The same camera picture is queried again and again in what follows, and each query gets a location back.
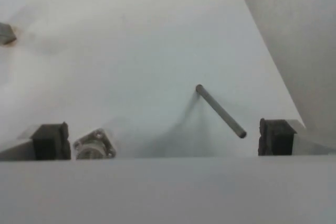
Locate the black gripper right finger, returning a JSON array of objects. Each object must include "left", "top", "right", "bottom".
[{"left": 258, "top": 118, "right": 336, "bottom": 157}]

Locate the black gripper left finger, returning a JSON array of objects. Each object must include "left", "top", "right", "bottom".
[{"left": 0, "top": 121, "right": 72, "bottom": 161}]

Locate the thin metal round peg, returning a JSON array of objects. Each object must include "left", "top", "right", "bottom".
[{"left": 195, "top": 84, "right": 248, "bottom": 139}]

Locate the metal square peg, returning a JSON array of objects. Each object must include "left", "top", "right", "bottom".
[{"left": 0, "top": 23, "right": 18, "bottom": 46}]

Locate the metal BNC plug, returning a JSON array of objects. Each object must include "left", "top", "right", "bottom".
[{"left": 76, "top": 144, "right": 107, "bottom": 161}]

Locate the white task board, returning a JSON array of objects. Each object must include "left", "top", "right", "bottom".
[{"left": 0, "top": 0, "right": 308, "bottom": 161}]

